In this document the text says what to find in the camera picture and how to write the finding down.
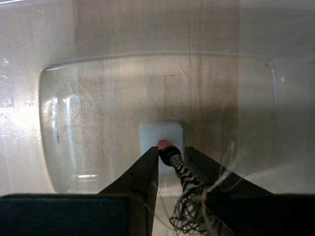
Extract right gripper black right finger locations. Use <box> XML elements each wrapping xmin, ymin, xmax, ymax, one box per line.
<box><xmin>184</xmin><ymin>147</ymin><xmax>273</xmax><ymax>236</ymax></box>

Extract white foam block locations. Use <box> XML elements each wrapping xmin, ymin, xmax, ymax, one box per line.
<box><xmin>139</xmin><ymin>121</ymin><xmax>184</xmax><ymax>173</ymax></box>

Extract clear plastic tub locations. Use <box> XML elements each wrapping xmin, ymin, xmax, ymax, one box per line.
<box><xmin>0</xmin><ymin>0</ymin><xmax>315</xmax><ymax>236</ymax></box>

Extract red RCA connector braided cable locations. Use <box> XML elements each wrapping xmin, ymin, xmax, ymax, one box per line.
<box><xmin>157</xmin><ymin>139</ymin><xmax>237</xmax><ymax>236</ymax></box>

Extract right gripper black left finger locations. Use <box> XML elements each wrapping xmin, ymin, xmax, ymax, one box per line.
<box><xmin>98</xmin><ymin>146</ymin><xmax>159</xmax><ymax>236</ymax></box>

